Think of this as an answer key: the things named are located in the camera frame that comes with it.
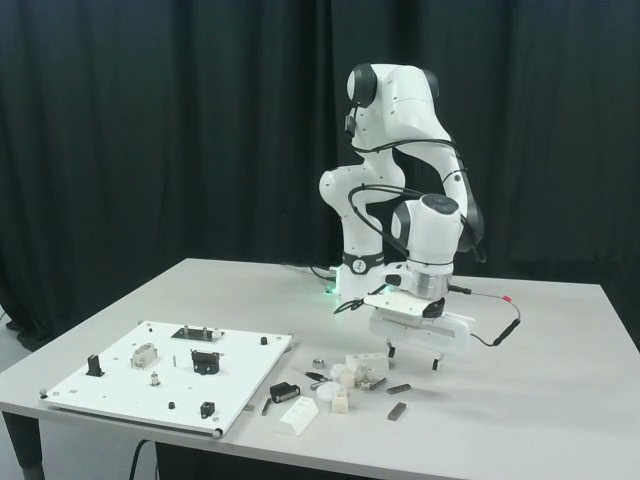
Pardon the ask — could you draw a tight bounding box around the white wedge-shaped holder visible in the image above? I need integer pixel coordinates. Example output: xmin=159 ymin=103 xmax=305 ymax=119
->
xmin=277 ymin=397 xmax=320 ymax=435

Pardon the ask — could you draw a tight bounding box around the black floor cable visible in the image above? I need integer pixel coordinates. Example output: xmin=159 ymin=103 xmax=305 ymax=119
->
xmin=130 ymin=438 xmax=157 ymax=480

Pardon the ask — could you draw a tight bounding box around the long white peg holder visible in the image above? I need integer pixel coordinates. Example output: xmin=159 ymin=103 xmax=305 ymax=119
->
xmin=345 ymin=351 xmax=391 ymax=372

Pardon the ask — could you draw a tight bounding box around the black cabinet under table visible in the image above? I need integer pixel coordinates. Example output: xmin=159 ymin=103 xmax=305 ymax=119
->
xmin=154 ymin=440 xmax=241 ymax=480

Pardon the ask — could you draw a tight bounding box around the dark table leg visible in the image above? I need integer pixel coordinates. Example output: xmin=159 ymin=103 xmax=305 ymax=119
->
xmin=0 ymin=412 xmax=44 ymax=480

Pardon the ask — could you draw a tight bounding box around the white task board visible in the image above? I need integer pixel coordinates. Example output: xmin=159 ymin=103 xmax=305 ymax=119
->
xmin=38 ymin=319 xmax=296 ymax=441

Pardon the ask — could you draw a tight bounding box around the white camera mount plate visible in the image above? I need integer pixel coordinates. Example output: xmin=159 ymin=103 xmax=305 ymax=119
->
xmin=363 ymin=293 xmax=432 ymax=316

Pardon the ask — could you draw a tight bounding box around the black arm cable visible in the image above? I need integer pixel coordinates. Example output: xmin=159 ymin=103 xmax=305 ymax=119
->
xmin=343 ymin=102 xmax=487 ymax=314

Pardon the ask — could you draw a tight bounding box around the silver flange ring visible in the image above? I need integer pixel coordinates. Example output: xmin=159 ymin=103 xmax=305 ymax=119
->
xmin=407 ymin=272 xmax=449 ymax=300

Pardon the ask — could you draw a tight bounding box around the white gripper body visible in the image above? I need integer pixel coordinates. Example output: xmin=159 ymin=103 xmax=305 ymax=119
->
xmin=368 ymin=310 xmax=474 ymax=352

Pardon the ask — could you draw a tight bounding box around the black curtain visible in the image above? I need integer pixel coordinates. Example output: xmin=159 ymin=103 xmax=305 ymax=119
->
xmin=0 ymin=0 xmax=640 ymax=346

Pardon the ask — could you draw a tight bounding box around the black D-SUB plug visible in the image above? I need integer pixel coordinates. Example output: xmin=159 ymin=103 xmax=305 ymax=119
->
xmin=269 ymin=382 xmax=300 ymax=404

